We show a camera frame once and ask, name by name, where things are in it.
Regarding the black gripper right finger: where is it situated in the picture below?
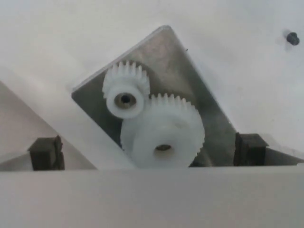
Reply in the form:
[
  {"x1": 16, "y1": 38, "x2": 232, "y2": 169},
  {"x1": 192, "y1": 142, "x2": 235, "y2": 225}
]
[{"x1": 234, "y1": 133, "x2": 304, "y2": 167}]

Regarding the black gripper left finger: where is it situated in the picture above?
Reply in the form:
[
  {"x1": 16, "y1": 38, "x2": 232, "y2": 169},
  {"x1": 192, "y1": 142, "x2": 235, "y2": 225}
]
[{"x1": 0, "y1": 134, "x2": 66, "y2": 171}]

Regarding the white medium gear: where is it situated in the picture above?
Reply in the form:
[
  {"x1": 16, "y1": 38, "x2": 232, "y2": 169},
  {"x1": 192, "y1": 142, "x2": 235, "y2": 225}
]
[{"x1": 120, "y1": 93, "x2": 206, "y2": 168}]

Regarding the white small gear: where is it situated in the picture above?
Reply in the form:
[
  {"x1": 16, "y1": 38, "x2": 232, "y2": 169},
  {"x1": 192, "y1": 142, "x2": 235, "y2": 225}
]
[{"x1": 102, "y1": 60, "x2": 151, "y2": 119}]

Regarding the white task board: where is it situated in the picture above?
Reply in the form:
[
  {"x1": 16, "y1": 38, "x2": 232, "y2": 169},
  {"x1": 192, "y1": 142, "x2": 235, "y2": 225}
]
[{"x1": 0, "y1": 0, "x2": 304, "y2": 171}]

